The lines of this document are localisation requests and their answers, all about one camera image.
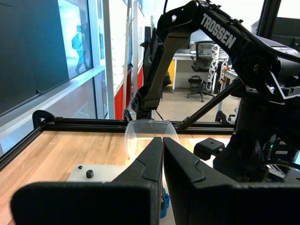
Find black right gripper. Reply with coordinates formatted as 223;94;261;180
193;133;270;183

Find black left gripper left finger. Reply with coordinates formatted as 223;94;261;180
10;136;164;225

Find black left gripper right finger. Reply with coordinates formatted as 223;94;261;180
163;136;300;225

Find white board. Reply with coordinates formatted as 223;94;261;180
67;163;176;225

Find blue D-sub connector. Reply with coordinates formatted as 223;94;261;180
159;187;171;219

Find clear plastic tub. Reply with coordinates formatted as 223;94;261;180
124;119;180;163

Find white lattice stand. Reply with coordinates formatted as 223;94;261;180
207;43;230;91

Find black office chair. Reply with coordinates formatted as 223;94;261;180
187;40;216;103

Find white desk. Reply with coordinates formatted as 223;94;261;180
172;52;233;90

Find red partition panel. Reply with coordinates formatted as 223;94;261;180
114;65;144;120

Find person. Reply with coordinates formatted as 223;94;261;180
71;24;91;75

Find black aluminium frame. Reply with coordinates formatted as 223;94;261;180
0;0;282;173

